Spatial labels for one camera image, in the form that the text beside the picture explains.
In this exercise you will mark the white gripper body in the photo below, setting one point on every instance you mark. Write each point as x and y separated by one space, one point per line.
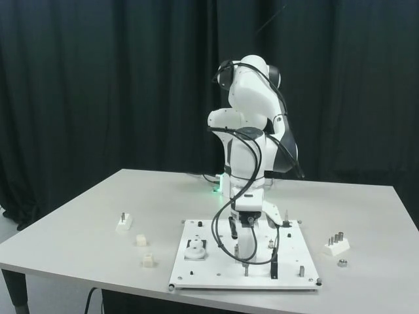
244 238

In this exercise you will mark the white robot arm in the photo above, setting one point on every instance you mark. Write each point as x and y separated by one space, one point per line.
245 157

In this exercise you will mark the metal square peg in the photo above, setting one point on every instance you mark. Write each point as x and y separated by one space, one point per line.
301 271

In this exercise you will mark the medium metal round peg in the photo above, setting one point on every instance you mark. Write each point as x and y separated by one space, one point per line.
334 240

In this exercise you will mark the white holder with round pegs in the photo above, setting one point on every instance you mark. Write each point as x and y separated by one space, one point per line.
335 250

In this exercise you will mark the large metal round peg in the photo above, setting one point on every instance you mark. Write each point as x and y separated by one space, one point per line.
340 237

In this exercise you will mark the metal BNC plug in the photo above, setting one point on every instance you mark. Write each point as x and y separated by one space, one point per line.
271 244

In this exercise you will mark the white task board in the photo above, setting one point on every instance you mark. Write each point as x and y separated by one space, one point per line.
212 271

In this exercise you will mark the pointed grey plug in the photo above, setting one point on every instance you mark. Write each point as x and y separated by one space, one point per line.
286 219

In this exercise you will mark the white medium gear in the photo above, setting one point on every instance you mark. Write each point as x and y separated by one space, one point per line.
195 254

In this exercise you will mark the small white cube holder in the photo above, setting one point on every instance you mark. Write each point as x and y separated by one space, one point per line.
141 239
148 260

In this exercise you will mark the white holder with thin pegs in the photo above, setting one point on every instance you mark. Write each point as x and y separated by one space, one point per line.
124 226

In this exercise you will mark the black curtains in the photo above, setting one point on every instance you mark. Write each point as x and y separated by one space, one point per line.
98 81

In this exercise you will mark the black table leg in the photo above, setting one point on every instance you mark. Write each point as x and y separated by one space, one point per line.
14 288

